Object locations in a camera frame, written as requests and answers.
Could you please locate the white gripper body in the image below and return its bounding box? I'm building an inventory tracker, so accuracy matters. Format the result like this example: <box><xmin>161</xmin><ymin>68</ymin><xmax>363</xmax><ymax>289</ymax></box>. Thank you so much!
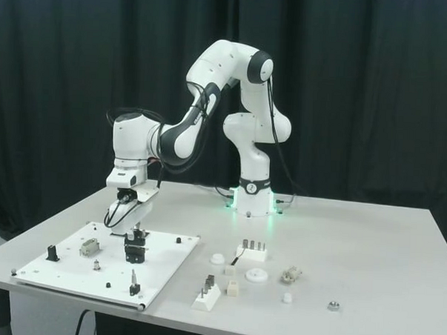
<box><xmin>107</xmin><ymin>197</ymin><xmax>154</xmax><ymax>237</ymax></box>

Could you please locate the flat white mounting plate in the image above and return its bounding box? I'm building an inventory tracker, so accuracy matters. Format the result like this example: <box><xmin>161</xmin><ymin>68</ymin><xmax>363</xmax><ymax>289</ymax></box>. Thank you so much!
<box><xmin>133</xmin><ymin>185</ymin><xmax>161</xmax><ymax>203</ymax></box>

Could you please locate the white task board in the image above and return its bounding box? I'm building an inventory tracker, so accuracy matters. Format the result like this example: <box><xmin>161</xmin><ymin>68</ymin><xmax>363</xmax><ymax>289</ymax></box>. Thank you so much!
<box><xmin>8</xmin><ymin>217</ymin><xmax>203</xmax><ymax>316</ymax></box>

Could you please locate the white peg holder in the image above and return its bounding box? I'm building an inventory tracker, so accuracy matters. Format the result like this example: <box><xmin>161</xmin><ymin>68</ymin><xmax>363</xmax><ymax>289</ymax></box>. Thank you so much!
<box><xmin>234</xmin><ymin>244</ymin><xmax>270</xmax><ymax>263</ymax></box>
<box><xmin>191</xmin><ymin>280</ymin><xmax>222</xmax><ymax>311</ymax></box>

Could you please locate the white large gear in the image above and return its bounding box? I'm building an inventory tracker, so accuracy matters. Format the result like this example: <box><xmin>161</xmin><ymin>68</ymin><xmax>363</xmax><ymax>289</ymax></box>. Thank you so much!
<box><xmin>245</xmin><ymin>267</ymin><xmax>270</xmax><ymax>286</ymax></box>

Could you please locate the beige waterproof plug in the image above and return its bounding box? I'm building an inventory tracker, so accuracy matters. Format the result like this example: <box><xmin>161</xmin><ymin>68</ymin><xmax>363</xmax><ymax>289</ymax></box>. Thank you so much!
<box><xmin>280</xmin><ymin>266</ymin><xmax>303</xmax><ymax>285</ymax></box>

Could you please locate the black curtain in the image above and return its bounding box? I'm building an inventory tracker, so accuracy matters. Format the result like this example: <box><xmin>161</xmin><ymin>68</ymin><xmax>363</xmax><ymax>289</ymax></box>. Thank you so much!
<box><xmin>0</xmin><ymin>0</ymin><xmax>447</xmax><ymax>256</ymax></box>

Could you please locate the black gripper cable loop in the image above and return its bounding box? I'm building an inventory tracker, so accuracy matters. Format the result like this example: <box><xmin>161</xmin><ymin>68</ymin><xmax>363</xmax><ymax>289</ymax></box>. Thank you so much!
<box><xmin>102</xmin><ymin>194</ymin><xmax>135</xmax><ymax>230</ymax></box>

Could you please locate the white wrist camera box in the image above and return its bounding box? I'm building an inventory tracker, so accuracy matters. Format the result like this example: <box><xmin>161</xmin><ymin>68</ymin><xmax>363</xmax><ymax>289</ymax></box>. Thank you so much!
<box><xmin>105</xmin><ymin>165</ymin><xmax>148</xmax><ymax>192</ymax></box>

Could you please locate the black base cable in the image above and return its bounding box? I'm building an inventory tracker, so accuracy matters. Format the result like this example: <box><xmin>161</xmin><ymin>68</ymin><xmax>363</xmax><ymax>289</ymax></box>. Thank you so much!
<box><xmin>213</xmin><ymin>184</ymin><xmax>235</xmax><ymax>199</ymax></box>

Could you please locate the black Ethernet plug with cable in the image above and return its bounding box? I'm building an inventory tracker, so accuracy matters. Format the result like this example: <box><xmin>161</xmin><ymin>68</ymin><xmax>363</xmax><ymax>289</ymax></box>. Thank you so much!
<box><xmin>231</xmin><ymin>248</ymin><xmax>249</xmax><ymax>268</ymax></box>

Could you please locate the black floor cable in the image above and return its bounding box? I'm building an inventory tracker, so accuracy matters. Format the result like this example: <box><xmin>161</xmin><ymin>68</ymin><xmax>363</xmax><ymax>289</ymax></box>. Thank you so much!
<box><xmin>76</xmin><ymin>308</ymin><xmax>96</xmax><ymax>335</ymax></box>

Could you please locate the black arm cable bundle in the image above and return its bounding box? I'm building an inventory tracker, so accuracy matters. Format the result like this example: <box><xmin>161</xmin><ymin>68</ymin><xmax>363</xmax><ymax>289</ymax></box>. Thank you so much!
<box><xmin>103</xmin><ymin>76</ymin><xmax>218</xmax><ymax>176</ymax></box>

